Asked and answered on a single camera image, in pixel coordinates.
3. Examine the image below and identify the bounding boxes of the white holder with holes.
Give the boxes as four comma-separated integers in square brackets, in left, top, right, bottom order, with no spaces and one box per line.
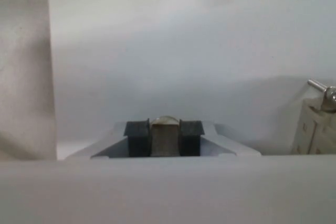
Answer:
[290,87,336,156]

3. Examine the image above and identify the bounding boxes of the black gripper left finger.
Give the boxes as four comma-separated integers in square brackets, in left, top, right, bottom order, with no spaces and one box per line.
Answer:
[65,120,152,159]

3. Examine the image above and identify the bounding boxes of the white task board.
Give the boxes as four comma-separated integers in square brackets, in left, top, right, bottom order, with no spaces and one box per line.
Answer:
[0,0,59,161]

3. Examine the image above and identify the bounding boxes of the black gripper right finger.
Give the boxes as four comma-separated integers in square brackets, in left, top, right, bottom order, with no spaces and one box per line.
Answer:
[179,120,261,157]

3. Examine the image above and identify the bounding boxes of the metal square peg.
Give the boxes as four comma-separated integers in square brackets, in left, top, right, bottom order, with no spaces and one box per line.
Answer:
[150,115,182,158]

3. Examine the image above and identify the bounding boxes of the metal bolt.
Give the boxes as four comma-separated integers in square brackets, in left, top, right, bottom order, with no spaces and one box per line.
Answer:
[307,78,336,112]

